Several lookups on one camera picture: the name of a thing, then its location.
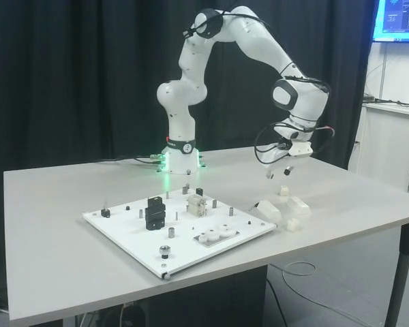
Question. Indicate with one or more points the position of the metal BNC plug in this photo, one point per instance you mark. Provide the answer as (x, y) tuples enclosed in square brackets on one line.
[(186, 188)]

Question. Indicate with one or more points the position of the black USB plug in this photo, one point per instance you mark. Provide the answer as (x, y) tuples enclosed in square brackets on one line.
[(199, 191)]

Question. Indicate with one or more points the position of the black D-SUB plug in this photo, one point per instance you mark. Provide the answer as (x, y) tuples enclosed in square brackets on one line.
[(155, 214)]

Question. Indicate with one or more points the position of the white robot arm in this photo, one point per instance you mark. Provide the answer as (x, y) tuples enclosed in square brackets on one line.
[(191, 68)]

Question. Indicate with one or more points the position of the blue screen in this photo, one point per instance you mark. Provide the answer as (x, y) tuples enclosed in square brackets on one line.
[(398, 20)]

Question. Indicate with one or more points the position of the metal bolt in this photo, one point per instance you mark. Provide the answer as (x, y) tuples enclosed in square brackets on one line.
[(164, 250)]

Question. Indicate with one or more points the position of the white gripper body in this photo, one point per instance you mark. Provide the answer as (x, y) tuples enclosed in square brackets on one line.
[(272, 156)]

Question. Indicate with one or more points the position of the long white holder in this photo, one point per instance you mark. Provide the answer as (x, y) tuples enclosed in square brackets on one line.
[(299, 205), (267, 210)]

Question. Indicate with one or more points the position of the white task board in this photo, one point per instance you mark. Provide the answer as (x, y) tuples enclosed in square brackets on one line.
[(150, 245)]

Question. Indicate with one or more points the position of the white medium gear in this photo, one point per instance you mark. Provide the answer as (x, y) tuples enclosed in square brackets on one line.
[(211, 234)]

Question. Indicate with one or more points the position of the white cabinet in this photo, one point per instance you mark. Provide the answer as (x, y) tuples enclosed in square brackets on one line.
[(388, 146)]

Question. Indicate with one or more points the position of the black curtain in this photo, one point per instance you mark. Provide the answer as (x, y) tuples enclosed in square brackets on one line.
[(71, 68)]

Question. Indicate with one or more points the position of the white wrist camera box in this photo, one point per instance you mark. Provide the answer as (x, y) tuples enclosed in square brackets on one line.
[(301, 149)]

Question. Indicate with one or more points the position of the metal round peg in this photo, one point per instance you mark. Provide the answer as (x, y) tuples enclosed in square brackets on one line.
[(171, 232)]

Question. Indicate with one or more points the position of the white small gear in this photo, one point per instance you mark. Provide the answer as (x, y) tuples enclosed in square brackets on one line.
[(202, 237)]

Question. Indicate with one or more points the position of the black table leg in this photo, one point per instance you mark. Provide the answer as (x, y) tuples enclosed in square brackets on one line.
[(400, 265)]

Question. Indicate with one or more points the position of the small white cube holder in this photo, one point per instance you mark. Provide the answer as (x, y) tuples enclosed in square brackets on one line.
[(293, 224), (284, 190)]

